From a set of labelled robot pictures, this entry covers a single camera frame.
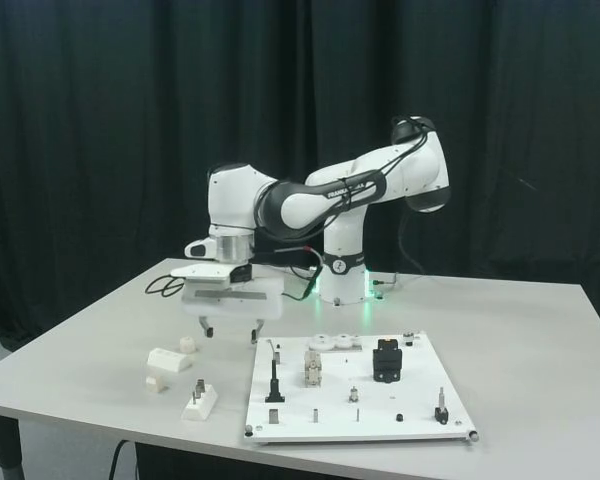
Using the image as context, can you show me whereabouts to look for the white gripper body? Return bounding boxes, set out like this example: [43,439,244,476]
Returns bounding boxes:
[181,277,285,321]

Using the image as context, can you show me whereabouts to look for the white sloped peg holder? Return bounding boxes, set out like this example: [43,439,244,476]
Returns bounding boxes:
[180,387,219,422]

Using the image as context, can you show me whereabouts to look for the flat white mounting plate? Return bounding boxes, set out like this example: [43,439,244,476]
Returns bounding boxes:
[169,264,234,281]

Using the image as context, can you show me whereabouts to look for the white long block holder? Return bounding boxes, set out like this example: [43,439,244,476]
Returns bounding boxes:
[146,347,197,374]

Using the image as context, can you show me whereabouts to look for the beige metal connector housing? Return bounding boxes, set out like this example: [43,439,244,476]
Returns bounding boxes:
[302,349,325,390]

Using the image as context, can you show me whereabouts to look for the black block connector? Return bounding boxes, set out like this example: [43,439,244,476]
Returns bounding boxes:
[372,338,404,385]

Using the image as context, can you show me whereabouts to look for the white task board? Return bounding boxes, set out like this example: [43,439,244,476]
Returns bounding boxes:
[243,331,480,444]

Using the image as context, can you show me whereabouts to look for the dark grey table leg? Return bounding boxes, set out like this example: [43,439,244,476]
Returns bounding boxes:
[0,412,21,480]

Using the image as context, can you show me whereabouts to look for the black curtains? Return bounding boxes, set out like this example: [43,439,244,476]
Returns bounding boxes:
[0,0,600,346]

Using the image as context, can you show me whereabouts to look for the black USB plug with cable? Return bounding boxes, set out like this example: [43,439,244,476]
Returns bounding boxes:
[264,341,287,404]

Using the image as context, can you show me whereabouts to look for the thin black rod on wire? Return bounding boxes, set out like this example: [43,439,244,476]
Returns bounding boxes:
[257,243,326,301]

